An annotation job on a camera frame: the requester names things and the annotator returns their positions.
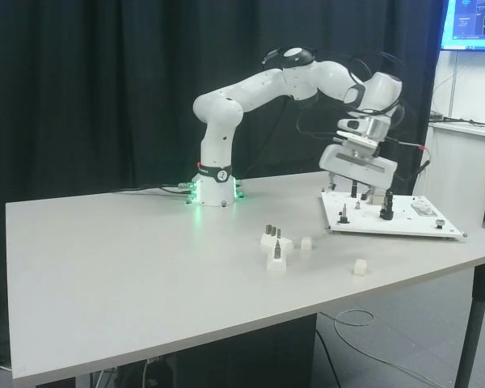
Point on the white multi peg holder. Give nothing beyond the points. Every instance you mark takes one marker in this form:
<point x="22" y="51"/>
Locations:
<point x="286" y="245"/>

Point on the metal bolt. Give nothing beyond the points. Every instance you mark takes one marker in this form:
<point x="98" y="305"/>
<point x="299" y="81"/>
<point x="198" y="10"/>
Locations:
<point x="343" y="210"/>

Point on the white task board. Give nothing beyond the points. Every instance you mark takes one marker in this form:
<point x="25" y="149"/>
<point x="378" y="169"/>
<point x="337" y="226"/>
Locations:
<point x="388" y="226"/>

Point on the metal round peg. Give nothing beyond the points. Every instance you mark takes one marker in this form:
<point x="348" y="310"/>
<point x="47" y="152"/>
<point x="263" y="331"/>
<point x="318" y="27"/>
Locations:
<point x="277" y="250"/>

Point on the white cabinet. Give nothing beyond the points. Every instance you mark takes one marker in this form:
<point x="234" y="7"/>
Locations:
<point x="460" y="174"/>

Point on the small white cube holder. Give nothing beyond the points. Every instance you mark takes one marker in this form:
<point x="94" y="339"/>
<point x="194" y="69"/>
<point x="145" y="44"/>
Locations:
<point x="306" y="243"/>
<point x="359" y="268"/>

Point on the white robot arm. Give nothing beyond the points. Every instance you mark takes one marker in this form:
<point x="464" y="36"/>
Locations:
<point x="234" y="109"/>

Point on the dark table leg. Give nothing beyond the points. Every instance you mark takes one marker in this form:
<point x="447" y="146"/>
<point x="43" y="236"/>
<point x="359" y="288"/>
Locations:
<point x="479" y="315"/>

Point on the black box under table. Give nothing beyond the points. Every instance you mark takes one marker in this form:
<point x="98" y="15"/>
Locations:
<point x="234" y="355"/>

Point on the blue screen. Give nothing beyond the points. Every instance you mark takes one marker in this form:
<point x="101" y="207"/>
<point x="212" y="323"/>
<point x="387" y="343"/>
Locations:
<point x="473" y="24"/>

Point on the white large gear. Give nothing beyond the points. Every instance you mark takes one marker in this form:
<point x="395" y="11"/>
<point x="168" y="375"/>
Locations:
<point x="423" y="210"/>

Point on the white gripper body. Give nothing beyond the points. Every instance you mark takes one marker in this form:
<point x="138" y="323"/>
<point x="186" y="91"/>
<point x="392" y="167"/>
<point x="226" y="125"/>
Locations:
<point x="355" y="165"/>

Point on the black curtain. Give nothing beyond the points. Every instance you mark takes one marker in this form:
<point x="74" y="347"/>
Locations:
<point x="105" y="81"/>

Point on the white single peg holder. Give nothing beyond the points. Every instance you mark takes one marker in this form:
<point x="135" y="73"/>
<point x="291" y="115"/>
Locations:
<point x="276" y="264"/>

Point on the round metal plug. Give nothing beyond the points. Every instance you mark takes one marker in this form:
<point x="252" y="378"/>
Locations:
<point x="439" y="223"/>

